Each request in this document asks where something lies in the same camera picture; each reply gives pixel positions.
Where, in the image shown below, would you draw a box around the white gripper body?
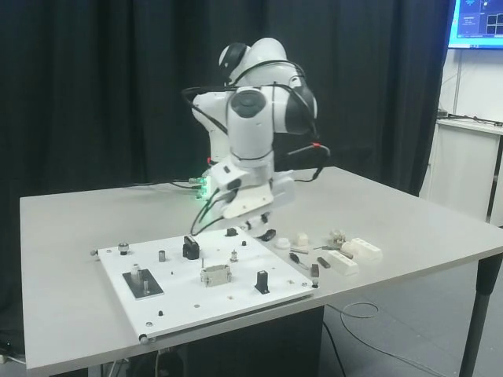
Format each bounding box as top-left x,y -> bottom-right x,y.
220,172 -> 296,221

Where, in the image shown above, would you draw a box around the thin black rod red tag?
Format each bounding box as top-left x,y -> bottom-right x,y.
288,142 -> 332,156

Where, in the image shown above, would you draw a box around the white task board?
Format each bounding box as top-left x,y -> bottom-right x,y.
90,226 -> 321,343

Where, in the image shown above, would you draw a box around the long white holder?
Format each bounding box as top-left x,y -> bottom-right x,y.
327,250 -> 359,276
340,236 -> 384,263

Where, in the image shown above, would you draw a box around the black curtains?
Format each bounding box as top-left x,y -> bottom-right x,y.
0,0 -> 450,346

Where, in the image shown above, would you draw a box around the white cabinet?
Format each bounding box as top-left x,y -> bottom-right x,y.
425,116 -> 503,229

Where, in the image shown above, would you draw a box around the black table leg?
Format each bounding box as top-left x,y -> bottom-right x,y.
461,257 -> 494,377

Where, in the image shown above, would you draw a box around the blue screen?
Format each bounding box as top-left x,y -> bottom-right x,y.
447,0 -> 503,50

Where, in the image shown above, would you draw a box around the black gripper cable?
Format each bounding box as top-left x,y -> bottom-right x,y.
189,187 -> 239,237

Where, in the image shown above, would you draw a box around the black plug with short cable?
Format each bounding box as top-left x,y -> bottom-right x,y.
288,252 -> 310,271

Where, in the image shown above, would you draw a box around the black cable on table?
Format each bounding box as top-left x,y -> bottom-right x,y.
127,179 -> 205,192

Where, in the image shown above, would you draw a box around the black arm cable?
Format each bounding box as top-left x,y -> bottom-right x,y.
182,58 -> 320,142

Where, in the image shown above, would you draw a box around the grey floor cable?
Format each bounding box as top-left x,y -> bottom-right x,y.
325,301 -> 391,357

